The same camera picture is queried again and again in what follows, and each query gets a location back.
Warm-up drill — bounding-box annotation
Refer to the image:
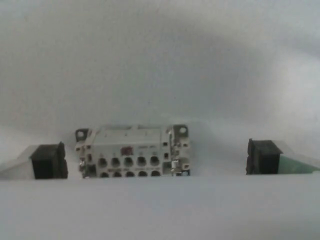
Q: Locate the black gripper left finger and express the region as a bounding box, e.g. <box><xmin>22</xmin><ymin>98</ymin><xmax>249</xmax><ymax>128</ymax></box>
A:
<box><xmin>0</xmin><ymin>141</ymin><xmax>69</xmax><ymax>181</ymax></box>

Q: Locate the grey waterproof plug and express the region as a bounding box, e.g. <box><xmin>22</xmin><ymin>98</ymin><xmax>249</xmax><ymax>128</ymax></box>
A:
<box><xmin>74</xmin><ymin>124</ymin><xmax>192</xmax><ymax>179</ymax></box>

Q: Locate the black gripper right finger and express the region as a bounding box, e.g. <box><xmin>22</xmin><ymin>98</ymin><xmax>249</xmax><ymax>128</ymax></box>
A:
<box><xmin>245</xmin><ymin>137</ymin><xmax>320</xmax><ymax>176</ymax></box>

